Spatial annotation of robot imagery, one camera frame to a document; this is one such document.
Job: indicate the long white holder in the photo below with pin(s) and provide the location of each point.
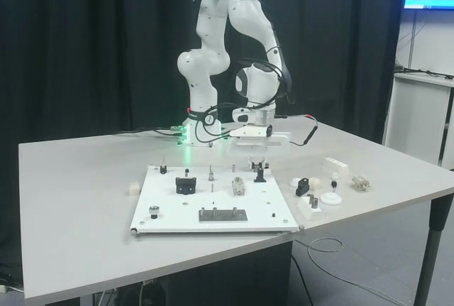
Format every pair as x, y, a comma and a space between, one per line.
337, 168

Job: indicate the metal BNC plug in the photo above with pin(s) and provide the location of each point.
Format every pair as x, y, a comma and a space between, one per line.
153, 211

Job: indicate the white task board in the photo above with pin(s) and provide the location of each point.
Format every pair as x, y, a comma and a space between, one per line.
213, 196

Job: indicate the small white cube holder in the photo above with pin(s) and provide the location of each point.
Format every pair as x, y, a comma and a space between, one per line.
133, 189

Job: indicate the white cabinet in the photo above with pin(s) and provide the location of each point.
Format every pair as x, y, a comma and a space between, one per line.
418, 118

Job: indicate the black table leg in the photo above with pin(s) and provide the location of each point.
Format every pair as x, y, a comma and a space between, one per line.
431, 249

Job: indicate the black and white plug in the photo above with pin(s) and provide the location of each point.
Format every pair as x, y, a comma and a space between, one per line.
333, 184

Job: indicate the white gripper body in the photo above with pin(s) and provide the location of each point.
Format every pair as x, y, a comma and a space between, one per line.
259, 145

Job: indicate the white medium gear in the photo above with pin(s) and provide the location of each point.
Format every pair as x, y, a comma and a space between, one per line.
331, 200

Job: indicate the black D-SUB plug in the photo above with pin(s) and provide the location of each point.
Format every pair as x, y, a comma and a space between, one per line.
302, 186

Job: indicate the small white block holder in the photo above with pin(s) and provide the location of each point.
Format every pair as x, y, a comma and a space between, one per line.
315, 183

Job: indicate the white peg holder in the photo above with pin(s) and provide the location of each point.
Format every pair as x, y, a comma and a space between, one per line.
310, 212

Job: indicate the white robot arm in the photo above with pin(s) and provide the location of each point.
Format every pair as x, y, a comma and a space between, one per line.
248, 18

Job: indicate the black curtain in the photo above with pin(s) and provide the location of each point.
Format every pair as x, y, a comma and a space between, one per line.
71, 36

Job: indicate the metal bolt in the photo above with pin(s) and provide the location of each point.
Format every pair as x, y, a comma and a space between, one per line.
210, 174

